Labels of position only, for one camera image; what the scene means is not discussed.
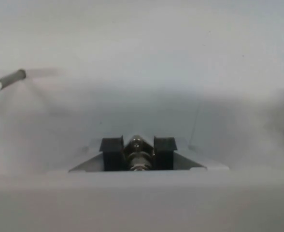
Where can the white task board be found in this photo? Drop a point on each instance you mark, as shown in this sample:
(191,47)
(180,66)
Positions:
(142,60)

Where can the metal BNC plug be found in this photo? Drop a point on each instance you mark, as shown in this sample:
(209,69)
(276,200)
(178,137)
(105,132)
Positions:
(139,163)

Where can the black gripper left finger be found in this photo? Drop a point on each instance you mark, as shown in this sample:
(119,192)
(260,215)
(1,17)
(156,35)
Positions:
(113,157)

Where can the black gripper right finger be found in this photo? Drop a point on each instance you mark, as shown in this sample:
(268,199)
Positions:
(165,157)

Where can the metal round peg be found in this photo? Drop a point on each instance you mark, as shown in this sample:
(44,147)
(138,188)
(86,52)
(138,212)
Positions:
(10,78)

